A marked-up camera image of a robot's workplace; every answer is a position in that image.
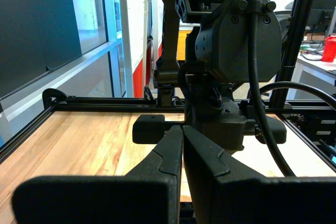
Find black metal frame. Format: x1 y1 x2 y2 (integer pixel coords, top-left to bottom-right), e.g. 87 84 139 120
0 0 336 167

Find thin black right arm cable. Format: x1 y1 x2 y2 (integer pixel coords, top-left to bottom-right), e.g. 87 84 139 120
258 81 336 120

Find white desk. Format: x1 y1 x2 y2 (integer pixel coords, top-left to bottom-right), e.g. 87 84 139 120
287 50 336 99

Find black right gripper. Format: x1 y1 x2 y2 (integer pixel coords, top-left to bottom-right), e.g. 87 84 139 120
132 82 287 156

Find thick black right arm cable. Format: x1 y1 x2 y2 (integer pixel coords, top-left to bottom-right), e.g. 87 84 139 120
227 0 297 177

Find black monitor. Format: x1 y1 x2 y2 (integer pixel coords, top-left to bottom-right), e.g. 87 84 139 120
306 0 336 27

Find yellow cabinet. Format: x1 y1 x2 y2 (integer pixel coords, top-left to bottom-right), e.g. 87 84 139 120
177 30 194 61

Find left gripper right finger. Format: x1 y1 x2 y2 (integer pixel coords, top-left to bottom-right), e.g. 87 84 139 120
183 125 336 224

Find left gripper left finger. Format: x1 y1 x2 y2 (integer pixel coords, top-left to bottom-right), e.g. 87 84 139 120
12 125 183 224

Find red cup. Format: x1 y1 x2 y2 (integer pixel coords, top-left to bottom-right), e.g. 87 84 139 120
321 35 336 63

